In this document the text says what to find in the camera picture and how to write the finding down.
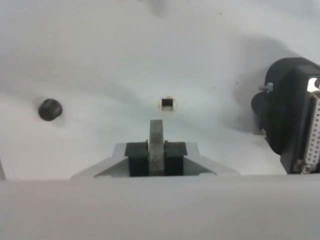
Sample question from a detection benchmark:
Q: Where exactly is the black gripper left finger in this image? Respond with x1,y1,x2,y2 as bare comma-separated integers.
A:
70,142,151,180

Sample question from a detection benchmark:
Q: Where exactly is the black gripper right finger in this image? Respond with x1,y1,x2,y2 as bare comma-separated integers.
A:
163,141,240,177

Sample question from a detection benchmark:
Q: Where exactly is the metal square peg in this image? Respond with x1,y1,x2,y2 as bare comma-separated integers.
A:
148,119,166,177

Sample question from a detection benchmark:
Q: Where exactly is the white task board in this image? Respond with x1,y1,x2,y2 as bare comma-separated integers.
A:
0,0,320,181

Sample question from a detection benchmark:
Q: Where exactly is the black D-SUB plug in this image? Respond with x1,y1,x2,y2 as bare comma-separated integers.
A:
250,57,320,175

